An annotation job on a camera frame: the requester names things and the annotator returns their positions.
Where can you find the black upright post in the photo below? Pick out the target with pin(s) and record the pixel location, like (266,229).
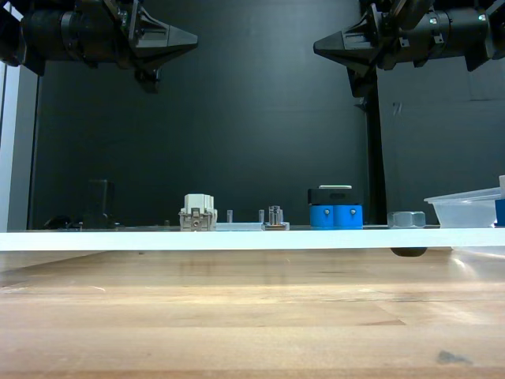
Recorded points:
(376,158)

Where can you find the silver M12 hex nut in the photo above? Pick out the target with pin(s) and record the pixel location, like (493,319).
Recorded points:
(406,219)

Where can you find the silver window frame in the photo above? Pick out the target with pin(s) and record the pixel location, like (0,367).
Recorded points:
(19,158)

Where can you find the white mounting board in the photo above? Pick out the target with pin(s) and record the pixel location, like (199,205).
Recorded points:
(236,241)

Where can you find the beige connector housing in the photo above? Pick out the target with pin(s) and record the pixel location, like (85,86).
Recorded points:
(197,213)

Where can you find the clear plastic tub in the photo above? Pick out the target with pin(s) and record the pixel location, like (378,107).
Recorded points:
(461,211)

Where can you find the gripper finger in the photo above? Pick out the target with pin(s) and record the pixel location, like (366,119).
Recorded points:
(165,57)
(165,37)
(351,45)
(351,64)

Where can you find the small silver clamp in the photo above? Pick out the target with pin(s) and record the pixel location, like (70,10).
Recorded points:
(275,221)

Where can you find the black plug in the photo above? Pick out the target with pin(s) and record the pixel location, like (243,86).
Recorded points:
(335,196)

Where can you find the black connector block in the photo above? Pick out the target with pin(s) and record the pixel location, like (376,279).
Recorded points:
(98,205)

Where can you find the blue two-lobed plug mount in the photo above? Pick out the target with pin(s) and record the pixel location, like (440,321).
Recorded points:
(335,219)

